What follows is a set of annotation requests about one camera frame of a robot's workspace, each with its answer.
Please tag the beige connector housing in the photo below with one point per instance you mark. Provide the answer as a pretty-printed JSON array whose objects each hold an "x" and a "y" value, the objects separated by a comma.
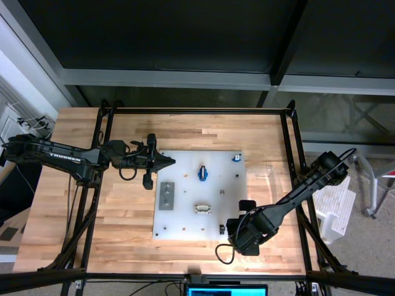
[{"x": 203, "y": 209}]

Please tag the grey metal plate with pegs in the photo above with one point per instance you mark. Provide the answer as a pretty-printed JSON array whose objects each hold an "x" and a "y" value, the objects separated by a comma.
[{"x": 162, "y": 197}]

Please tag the blue clamp with bar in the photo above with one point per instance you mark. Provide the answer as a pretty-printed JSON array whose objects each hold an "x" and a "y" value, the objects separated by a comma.
[{"x": 202, "y": 177}]

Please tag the black aluminium frame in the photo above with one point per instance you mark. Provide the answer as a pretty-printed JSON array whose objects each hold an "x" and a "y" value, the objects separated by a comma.
[{"x": 46, "y": 277}]

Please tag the grey metal stand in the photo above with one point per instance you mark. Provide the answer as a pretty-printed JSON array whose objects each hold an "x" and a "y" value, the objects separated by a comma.
[{"x": 373, "y": 191}]

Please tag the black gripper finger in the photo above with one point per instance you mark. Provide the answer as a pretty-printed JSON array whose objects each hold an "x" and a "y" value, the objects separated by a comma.
[
  {"x": 163, "y": 164},
  {"x": 236, "y": 224},
  {"x": 237, "y": 237},
  {"x": 163, "y": 158}
]

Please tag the black low camera mount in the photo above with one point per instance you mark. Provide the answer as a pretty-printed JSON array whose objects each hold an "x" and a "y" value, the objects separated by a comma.
[{"x": 196, "y": 277}]

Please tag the white task board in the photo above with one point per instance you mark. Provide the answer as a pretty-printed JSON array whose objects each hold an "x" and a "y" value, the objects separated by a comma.
[{"x": 185, "y": 209}]

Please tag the black socket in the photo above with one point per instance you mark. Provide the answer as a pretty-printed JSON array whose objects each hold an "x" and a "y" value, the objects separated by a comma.
[{"x": 222, "y": 229}]

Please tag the white foam block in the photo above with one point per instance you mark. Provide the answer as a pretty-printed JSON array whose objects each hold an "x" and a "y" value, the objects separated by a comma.
[{"x": 333, "y": 209}]

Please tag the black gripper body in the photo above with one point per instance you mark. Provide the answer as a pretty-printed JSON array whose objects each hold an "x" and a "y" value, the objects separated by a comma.
[
  {"x": 145, "y": 158},
  {"x": 256, "y": 228}
]

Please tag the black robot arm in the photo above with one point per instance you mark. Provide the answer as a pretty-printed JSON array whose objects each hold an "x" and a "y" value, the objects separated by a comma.
[
  {"x": 61, "y": 155},
  {"x": 308, "y": 185}
]

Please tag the blue connector with white plug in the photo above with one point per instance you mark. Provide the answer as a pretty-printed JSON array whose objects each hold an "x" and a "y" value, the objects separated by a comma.
[{"x": 236, "y": 158}]

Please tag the cardboard box with black squares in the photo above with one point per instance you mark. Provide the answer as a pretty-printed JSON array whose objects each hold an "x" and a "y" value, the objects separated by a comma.
[{"x": 12, "y": 234}]

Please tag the blue lit screen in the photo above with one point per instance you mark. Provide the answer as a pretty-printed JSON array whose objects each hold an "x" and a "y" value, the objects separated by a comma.
[{"x": 226, "y": 291}]

